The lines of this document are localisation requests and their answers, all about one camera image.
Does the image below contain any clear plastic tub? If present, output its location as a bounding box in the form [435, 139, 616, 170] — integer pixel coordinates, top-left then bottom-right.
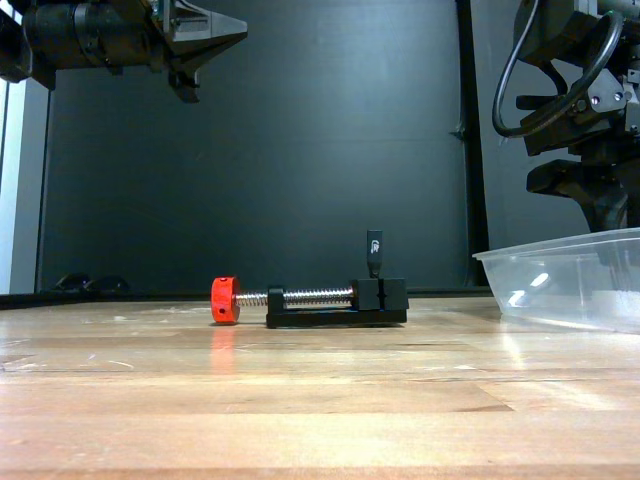
[471, 227, 640, 335]

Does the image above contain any black clamp with orange knob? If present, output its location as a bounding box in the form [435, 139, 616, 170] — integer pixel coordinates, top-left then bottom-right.
[209, 275, 409, 330]

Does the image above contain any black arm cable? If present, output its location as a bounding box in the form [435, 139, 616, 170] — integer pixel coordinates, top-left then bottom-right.
[491, 0, 625, 140]

